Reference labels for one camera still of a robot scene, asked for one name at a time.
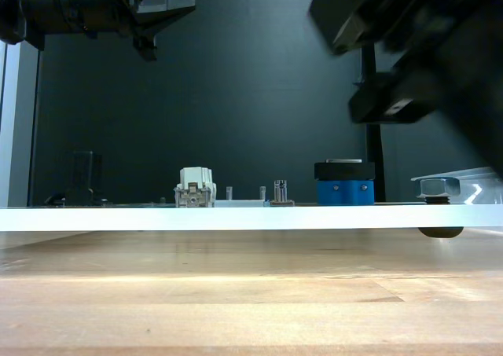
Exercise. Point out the blue and black socket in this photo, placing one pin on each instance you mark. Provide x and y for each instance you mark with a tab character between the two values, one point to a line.
342	193

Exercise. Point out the silver M12 hex nut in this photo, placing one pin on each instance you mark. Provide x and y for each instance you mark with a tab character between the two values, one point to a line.
434	188

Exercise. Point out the white board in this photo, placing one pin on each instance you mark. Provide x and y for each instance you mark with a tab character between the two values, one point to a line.
236	218

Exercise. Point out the small metal connector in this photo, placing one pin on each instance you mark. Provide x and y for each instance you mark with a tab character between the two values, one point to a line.
280	191

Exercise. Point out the small silver screw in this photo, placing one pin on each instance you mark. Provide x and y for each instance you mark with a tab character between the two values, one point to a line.
262	193
229	193

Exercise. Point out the clear plastic tub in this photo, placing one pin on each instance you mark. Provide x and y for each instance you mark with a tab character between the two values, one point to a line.
483	193

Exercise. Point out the beige connector housing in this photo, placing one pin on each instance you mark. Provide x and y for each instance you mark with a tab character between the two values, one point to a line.
195	183

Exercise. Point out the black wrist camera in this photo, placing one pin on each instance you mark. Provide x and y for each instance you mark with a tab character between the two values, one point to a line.
334	2

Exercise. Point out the black clamp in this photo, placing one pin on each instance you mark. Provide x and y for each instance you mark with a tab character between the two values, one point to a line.
85	175

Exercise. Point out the black M12 threaded stud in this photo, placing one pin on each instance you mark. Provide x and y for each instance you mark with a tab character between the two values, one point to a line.
438	200

